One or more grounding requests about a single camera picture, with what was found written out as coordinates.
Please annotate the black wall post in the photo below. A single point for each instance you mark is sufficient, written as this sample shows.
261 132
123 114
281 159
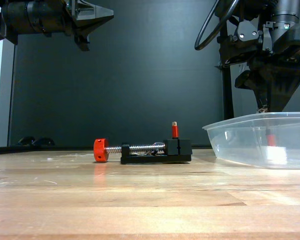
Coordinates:
228 95

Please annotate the black curved frame bracket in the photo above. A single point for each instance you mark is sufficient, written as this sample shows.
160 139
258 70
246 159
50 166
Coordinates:
45 141
27 140

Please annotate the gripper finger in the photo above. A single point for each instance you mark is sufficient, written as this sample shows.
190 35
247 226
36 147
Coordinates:
88 26
283 86
263 87
103 13

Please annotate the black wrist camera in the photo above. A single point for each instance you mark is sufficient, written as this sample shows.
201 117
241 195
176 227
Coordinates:
297 37

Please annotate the clear plastic tub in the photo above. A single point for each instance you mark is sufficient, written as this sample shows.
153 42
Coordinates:
230 145

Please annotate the black clamp hub red knob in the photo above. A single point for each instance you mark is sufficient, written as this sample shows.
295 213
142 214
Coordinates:
155 158

